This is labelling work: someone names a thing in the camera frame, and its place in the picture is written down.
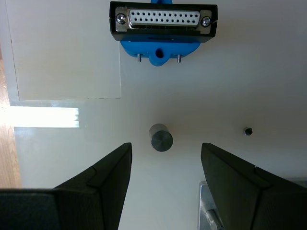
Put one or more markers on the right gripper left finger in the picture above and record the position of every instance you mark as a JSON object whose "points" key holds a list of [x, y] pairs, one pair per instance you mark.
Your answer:
{"points": [[60, 210]]}

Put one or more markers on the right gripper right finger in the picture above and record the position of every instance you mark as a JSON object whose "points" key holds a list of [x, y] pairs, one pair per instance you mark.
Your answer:
{"points": [[263, 210]]}

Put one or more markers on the steel 16mm cylinder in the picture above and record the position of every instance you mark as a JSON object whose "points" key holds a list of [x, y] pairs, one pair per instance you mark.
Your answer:
{"points": [[161, 141]]}

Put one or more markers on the small black hex screw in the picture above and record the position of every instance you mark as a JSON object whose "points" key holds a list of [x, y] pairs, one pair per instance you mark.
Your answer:
{"points": [[248, 131]]}

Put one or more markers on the white task board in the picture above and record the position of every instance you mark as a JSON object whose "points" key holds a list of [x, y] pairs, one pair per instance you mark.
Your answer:
{"points": [[192, 95]]}

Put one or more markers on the steel dowel pin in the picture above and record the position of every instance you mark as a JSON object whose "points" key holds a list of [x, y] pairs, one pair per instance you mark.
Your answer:
{"points": [[178, 59], [138, 58]]}

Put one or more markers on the black D-sub connector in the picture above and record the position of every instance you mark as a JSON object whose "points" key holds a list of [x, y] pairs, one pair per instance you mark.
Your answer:
{"points": [[164, 19]]}

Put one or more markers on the blue connector mount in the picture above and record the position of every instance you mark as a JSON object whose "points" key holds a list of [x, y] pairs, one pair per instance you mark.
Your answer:
{"points": [[144, 49]]}

